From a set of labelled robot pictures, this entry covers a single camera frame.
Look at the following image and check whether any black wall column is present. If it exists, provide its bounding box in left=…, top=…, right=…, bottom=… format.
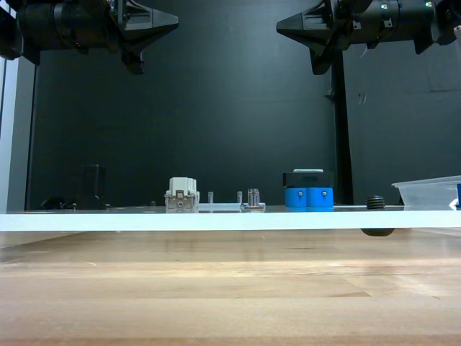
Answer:
left=323, top=43, right=354, bottom=208

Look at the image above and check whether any clear plastic tub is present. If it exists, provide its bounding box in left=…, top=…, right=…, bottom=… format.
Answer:
left=391, top=175, right=461, bottom=210

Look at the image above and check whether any aluminium plate with posts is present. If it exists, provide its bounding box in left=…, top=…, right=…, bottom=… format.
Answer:
left=197, top=190, right=243, bottom=212

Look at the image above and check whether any blue and black socket block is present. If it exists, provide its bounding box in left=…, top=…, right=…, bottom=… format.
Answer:
left=282, top=168, right=334, bottom=210

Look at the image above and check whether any white mounting board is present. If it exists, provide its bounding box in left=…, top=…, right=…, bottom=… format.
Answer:
left=0, top=205, right=461, bottom=232

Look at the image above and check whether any grey metal partition frame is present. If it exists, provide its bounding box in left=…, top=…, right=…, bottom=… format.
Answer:
left=0, top=56, right=37, bottom=212

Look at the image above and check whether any small metal connector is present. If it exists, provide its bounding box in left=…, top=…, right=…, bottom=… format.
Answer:
left=241, top=187, right=267, bottom=212

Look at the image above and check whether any black clamp socket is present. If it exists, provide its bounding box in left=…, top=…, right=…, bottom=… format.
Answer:
left=77, top=164, right=109, bottom=210

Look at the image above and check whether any grey multi-pin connector housing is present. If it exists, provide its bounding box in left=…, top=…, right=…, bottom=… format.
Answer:
left=164, top=176, right=201, bottom=213

